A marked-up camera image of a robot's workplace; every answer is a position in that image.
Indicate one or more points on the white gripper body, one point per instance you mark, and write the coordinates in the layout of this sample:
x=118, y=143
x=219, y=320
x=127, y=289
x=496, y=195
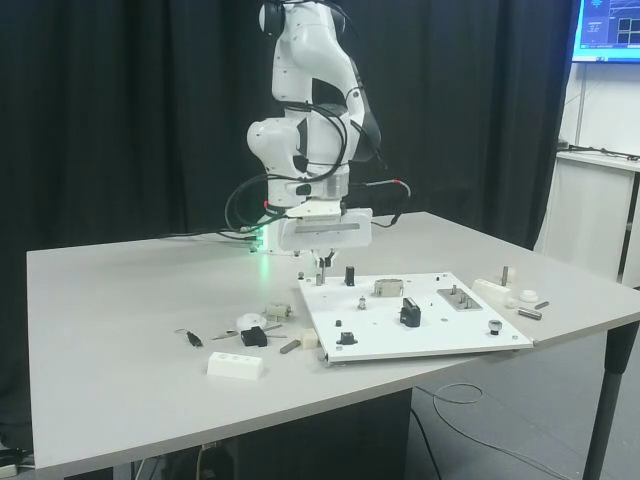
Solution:
x=350, y=235

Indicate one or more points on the metal round peg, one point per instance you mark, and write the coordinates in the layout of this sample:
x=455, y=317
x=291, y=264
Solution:
x=530, y=313
x=505, y=275
x=320, y=278

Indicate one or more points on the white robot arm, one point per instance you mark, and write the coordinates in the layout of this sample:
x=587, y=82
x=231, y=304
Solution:
x=300, y=55

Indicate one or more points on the metal square peg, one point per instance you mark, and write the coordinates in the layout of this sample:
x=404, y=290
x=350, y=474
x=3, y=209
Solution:
x=542, y=303
x=289, y=346

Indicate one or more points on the black upright plug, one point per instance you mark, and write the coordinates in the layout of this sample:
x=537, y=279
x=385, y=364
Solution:
x=350, y=276

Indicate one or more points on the metal BNC plug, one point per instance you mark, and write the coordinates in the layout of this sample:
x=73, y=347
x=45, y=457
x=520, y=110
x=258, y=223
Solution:
x=361, y=303

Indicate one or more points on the flat metal strip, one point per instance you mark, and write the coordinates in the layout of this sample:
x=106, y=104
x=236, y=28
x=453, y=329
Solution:
x=224, y=335
x=274, y=327

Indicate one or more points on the small white block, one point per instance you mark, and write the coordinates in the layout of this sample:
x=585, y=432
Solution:
x=310, y=339

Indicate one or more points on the white large gear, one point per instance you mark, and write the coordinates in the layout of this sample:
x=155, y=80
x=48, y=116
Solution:
x=252, y=321

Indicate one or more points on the black plug on board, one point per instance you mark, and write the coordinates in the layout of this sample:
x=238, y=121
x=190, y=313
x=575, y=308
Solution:
x=410, y=312

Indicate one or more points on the black D-SUB plug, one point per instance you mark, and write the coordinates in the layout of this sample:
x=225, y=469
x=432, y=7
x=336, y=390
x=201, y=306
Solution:
x=253, y=336

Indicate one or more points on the white task board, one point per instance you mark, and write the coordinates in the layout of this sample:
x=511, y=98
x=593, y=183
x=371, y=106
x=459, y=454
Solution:
x=400, y=340

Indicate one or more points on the white holder with holes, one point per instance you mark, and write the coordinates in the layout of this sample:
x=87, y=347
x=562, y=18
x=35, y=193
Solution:
x=232, y=367
x=492, y=292

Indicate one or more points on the black USB plug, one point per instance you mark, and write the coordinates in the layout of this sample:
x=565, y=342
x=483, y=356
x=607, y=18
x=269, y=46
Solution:
x=194, y=340

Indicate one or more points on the black and metal bolt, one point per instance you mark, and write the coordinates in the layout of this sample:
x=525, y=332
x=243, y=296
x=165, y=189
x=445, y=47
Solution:
x=495, y=327

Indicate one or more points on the white medium gear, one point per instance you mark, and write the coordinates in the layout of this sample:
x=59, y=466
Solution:
x=528, y=296

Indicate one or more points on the white cabinet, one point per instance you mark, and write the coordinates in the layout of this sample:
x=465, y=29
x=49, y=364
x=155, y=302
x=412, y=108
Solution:
x=590, y=215

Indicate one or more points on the black curtain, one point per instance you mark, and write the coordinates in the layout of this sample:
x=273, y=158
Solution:
x=125, y=100

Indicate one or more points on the dark table leg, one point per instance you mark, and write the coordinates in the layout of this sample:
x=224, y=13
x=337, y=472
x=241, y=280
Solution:
x=612, y=400

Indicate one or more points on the blue screen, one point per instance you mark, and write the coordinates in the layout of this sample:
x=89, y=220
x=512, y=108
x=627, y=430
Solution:
x=610, y=30

